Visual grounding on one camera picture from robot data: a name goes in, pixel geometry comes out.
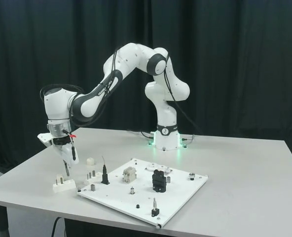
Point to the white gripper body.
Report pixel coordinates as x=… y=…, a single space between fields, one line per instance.
x=66 y=153

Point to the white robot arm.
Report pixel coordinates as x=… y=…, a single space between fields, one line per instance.
x=158 y=98

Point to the large metal square peg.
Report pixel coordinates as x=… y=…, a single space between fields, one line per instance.
x=59 y=179

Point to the white square peg holder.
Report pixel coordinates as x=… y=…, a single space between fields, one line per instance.
x=64 y=187

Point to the white round peg holder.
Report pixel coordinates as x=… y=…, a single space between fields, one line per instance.
x=94 y=176

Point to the thin black rod red tag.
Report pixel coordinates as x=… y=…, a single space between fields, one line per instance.
x=74 y=153

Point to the small white round holder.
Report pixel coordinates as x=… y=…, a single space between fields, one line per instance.
x=91 y=161

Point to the clear plastic Ethernet plug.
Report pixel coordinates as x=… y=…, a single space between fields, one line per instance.
x=80 y=185

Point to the beige connector block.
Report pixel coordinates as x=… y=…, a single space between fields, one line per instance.
x=128 y=174

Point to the metal BNC plug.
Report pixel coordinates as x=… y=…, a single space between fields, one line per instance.
x=131 y=190

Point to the white large gear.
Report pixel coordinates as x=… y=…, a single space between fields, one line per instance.
x=150 y=168

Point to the white task board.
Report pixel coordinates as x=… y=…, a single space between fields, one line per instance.
x=140 y=200

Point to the black D-SUB plug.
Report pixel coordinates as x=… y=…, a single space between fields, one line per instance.
x=159 y=181

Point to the metal bolt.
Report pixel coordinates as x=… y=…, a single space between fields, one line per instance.
x=155 y=203

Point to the white small gear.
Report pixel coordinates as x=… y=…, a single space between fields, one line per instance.
x=169 y=170

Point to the black curtains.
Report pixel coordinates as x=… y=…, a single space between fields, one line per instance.
x=37 y=37

